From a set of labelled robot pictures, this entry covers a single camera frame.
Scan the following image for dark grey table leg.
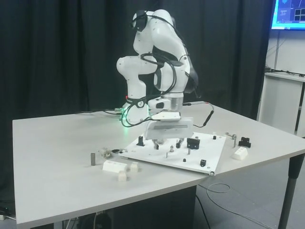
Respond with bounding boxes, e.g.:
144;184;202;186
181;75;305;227
278;152;305;229

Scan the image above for black D-SUB plug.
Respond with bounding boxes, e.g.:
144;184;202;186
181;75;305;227
238;136;253;147

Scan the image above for white task board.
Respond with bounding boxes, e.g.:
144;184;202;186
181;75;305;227
118;132;227;177

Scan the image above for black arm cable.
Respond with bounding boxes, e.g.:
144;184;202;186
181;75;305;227
121;9;189;127

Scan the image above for black base cables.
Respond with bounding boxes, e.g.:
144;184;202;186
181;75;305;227
75;108;125;117

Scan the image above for blue screen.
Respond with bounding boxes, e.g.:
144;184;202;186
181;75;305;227
271;0;305;31

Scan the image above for white cabinet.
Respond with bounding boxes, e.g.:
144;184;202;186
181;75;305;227
256;71;305;139

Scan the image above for white waterproof plug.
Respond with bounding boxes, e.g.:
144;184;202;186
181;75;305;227
98;147;112;159

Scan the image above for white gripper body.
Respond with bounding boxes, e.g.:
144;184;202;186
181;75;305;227
144;117;194;141

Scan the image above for small white holder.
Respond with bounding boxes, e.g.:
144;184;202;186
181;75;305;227
128;161;141;173
116;170;128;182

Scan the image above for black curtain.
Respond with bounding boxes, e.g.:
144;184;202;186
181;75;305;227
0;0;272;215

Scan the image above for thin black rod on wire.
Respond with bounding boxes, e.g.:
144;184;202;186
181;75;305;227
183;101;215;128

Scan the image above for white wedge holder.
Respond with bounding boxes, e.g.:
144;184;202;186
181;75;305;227
230;147;249;159

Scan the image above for long white peg holder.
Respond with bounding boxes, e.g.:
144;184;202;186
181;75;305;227
102;160;128;173

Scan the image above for grey floor cable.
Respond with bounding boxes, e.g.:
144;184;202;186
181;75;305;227
197;183;284;229

